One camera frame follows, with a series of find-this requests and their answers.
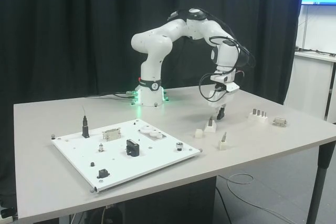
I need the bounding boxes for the white task board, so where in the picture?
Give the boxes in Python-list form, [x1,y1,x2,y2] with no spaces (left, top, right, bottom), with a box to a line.
[49,118,203,195]

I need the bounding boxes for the white cabinet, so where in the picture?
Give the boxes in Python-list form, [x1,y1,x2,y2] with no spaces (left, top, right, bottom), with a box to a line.
[284,49,336,124]

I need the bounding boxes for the black cables on cabinet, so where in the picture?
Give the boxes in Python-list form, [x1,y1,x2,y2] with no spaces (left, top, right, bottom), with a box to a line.
[294,47,336,57]

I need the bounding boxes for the black table leg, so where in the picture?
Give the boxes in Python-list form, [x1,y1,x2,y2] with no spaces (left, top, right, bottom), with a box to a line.
[306,142,336,224]

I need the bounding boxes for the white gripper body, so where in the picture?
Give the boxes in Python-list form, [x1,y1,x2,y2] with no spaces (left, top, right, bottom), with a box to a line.
[206,88,235,110]

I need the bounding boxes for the black base cable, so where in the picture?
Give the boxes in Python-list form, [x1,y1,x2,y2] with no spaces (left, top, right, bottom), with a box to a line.
[86,91,139,100]

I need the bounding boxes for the grey floor cable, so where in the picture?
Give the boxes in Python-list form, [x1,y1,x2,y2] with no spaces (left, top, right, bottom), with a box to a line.
[226,173,320,221]

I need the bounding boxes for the white peg holder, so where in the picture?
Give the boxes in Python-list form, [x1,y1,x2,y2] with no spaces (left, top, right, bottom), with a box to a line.
[248,112,269,124]

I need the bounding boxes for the flat white mounting plate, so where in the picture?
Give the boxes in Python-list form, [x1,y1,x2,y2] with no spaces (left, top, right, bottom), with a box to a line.
[225,81,240,94]

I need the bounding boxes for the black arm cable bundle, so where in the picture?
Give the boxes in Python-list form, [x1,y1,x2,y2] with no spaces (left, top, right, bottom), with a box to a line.
[167,8,257,69]

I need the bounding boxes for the black curtain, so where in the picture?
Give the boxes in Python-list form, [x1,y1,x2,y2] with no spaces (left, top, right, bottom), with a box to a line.
[0,0,308,210]

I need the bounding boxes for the black floor cable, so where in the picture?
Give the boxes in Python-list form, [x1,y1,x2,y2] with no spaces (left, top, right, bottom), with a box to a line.
[215,186,238,224]

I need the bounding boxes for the black looped cable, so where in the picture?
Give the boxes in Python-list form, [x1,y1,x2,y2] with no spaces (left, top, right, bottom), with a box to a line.
[198,72,220,102]

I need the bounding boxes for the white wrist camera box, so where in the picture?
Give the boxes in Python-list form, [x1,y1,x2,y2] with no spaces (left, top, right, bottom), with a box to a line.
[209,73,236,83]

